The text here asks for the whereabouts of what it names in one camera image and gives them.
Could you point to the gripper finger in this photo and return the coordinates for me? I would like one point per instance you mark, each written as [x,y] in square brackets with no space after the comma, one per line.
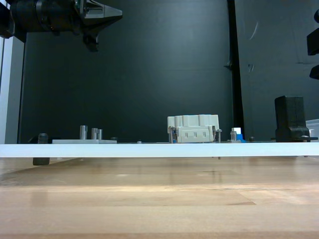
[112,12]
[99,25]
[316,73]

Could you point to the black USB socket housing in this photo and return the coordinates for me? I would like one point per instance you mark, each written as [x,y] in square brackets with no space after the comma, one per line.
[289,112]

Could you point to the small blue white connector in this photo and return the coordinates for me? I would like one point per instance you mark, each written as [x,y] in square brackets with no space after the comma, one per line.
[240,138]

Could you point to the beige multi-pin connector housing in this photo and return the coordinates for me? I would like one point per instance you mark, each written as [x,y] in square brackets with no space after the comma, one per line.
[194,124]

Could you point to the black vertical pillar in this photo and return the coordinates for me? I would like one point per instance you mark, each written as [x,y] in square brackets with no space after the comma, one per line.
[236,74]

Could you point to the silver metal peg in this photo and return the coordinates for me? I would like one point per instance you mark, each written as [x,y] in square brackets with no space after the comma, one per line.
[100,135]
[84,133]
[94,134]

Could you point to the silver mounting screw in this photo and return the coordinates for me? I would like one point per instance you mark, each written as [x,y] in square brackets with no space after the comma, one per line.
[218,135]

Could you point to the grey metal plate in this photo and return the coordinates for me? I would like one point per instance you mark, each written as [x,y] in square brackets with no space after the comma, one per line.
[74,141]

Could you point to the black knurled bolt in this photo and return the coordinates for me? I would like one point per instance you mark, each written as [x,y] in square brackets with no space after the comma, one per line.
[43,139]

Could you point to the white task board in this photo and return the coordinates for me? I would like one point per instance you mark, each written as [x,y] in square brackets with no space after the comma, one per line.
[159,150]

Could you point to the small silver metal post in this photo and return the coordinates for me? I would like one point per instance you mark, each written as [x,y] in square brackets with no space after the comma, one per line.
[233,137]

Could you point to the blue connector mount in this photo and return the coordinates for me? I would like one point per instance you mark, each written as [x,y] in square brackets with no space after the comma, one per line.
[175,140]

